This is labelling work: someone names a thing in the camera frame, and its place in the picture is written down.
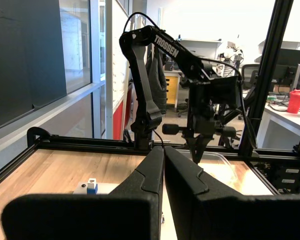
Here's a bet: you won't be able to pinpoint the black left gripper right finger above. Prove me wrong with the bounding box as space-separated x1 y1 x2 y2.
164 146 300 240

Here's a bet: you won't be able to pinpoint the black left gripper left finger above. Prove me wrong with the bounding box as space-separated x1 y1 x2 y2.
1 145 165 240

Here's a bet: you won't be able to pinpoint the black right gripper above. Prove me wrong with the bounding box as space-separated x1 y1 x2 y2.
161 83 237 163

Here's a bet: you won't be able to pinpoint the small blue white connector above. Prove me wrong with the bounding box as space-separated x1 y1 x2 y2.
86 178 99 195

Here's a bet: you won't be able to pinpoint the clear plastic tub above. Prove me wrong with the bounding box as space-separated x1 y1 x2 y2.
176 149 240 192

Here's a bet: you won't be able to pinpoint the yellow drawer cabinet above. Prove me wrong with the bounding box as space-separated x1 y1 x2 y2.
164 76 179 106

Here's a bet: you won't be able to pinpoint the black box white labels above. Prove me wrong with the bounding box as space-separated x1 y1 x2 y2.
249 159 300 196

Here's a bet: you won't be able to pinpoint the black hanging jacket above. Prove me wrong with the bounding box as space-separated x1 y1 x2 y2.
144 46 169 111

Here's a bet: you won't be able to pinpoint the black mesh office chair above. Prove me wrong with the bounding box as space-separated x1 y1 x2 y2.
240 63 261 90

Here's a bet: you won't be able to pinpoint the white office desk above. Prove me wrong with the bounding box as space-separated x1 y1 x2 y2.
254 98 300 151

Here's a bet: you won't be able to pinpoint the red plastic bin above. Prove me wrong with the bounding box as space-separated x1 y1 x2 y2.
286 89 300 115

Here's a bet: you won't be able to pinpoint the white partition red panel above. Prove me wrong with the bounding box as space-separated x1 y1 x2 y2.
104 0 135 141

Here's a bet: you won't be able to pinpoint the black computer monitor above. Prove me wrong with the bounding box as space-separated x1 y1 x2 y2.
274 48 300 83

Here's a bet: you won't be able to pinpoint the black metal table frame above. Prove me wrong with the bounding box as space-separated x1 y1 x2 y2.
0 0 300 196

